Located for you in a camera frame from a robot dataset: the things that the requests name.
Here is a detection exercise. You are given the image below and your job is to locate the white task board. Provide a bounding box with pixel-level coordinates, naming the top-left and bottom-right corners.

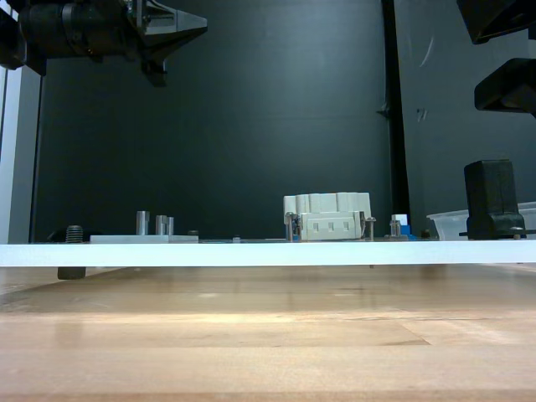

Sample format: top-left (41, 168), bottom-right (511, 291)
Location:
top-left (0, 234), bottom-right (536, 268)

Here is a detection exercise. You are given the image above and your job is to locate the black connector housing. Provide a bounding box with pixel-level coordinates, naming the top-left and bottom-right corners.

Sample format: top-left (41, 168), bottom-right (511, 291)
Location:
top-left (459, 158), bottom-right (527, 240)

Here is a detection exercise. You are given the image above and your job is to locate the black vertical wall post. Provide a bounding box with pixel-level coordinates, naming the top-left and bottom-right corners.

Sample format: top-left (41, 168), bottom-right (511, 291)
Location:
top-left (376, 0), bottom-right (411, 244)

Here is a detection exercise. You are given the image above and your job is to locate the grey metal base plate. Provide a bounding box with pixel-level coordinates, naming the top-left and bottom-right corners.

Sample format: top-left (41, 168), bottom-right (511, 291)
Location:
top-left (90, 234), bottom-right (198, 244)

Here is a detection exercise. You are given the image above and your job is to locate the clear plastic tub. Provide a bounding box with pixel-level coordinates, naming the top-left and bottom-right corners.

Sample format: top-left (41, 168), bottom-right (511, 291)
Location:
top-left (425, 201), bottom-right (536, 242)

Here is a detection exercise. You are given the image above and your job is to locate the black rubber foot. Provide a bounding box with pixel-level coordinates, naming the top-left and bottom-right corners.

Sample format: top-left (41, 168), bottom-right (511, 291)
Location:
top-left (57, 266), bottom-right (87, 281)

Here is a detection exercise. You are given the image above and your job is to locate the beige multi-pin connector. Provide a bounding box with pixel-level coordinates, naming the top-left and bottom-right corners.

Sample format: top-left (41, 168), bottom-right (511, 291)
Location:
top-left (283, 191), bottom-right (370, 242)

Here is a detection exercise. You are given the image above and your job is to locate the grey wall panel frame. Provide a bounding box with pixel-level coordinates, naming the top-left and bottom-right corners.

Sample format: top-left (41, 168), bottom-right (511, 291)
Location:
top-left (0, 64), bottom-right (43, 244)

